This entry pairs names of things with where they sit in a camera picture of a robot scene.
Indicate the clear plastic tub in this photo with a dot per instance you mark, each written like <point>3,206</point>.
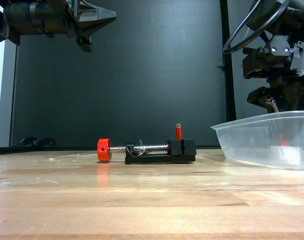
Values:
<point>242,145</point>

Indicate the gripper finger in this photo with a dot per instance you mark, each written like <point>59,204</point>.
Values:
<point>92,15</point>
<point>257,96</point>
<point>299,97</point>

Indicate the black clamp with orange knob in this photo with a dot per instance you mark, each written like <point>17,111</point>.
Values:
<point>182,150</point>

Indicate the black curved frame bracket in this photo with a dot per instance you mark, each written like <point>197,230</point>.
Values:
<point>45,141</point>
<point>29,140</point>

